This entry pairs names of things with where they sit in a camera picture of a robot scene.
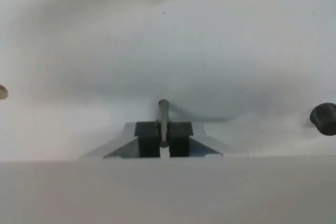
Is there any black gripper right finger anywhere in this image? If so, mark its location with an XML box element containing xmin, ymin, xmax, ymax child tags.
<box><xmin>167</xmin><ymin>121</ymin><xmax>225</xmax><ymax>158</ymax></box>

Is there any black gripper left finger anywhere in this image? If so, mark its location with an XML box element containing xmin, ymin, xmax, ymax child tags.
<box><xmin>80</xmin><ymin>121</ymin><xmax>161</xmax><ymax>159</ymax></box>

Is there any thin metal round peg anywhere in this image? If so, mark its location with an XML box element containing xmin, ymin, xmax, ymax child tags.
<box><xmin>158</xmin><ymin>99</ymin><xmax>170</xmax><ymax>148</ymax></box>

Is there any white task board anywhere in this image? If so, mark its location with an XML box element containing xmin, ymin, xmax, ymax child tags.
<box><xmin>0</xmin><ymin>0</ymin><xmax>336</xmax><ymax>163</ymax></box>

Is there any small black knob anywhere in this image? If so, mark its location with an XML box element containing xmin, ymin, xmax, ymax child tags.
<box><xmin>309</xmin><ymin>102</ymin><xmax>336</xmax><ymax>137</ymax></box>

